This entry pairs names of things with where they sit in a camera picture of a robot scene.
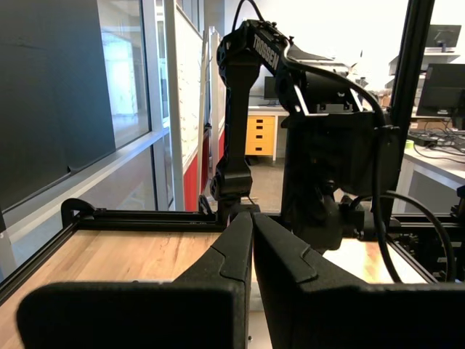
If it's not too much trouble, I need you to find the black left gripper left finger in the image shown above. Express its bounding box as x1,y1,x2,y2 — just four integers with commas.
16,212,254,349

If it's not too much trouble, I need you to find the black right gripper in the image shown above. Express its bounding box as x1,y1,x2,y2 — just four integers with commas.
290,196,375,252

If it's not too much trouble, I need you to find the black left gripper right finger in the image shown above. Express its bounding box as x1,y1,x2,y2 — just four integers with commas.
254,213,465,349

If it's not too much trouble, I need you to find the yellow drawer cabinet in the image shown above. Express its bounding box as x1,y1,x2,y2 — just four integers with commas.
246,116,276,156

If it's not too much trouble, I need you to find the white lab desk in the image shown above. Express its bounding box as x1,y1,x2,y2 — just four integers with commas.
401,123,465,215

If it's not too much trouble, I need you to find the small black monitor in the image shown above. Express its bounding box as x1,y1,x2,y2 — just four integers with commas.
264,76,280,101

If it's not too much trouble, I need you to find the grey metal window ledge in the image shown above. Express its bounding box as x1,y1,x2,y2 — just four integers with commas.
0,127,171,233

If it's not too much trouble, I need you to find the large black monitor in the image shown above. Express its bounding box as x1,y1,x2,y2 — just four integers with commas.
416,63,465,118

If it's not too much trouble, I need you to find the white partition with red base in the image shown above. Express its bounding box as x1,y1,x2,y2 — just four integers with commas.
165,0,210,212

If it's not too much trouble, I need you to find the black monitor on shelf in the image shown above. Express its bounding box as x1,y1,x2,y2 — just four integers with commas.
424,24,462,50

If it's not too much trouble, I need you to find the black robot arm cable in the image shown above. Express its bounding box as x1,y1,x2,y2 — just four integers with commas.
348,190,458,283
233,0,265,28
286,47,404,284

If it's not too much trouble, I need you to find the black aluminium frame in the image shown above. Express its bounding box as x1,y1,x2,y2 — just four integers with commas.
0,0,465,302

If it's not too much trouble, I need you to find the white wall shelf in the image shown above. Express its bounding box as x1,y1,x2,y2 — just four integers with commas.
388,49,461,76

